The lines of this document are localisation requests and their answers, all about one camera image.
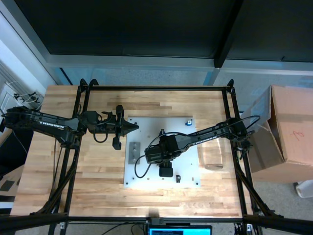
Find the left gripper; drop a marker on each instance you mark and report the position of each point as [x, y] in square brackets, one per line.
[118, 142]

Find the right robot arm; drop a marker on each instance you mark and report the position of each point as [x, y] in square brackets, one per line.
[207, 135]

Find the clear plastic container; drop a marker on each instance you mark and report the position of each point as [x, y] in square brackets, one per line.
[212, 166]

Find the grey steel plate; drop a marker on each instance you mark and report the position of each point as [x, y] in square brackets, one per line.
[131, 154]

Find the blue socket block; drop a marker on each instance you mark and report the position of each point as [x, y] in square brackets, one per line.
[188, 122]

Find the blue screen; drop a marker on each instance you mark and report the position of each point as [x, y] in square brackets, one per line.
[178, 231]

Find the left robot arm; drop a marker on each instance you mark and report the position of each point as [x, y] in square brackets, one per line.
[49, 124]

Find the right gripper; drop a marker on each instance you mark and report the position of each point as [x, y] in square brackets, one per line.
[165, 171]

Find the cardboard box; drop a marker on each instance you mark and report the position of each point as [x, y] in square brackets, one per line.
[291, 137]

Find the white task board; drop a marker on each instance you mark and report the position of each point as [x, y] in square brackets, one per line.
[185, 151]

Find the black block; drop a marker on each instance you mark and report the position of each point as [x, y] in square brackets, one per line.
[178, 178]

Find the black frame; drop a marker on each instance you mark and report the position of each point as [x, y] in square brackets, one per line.
[156, 88]

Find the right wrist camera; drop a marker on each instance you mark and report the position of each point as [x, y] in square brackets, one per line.
[153, 156]

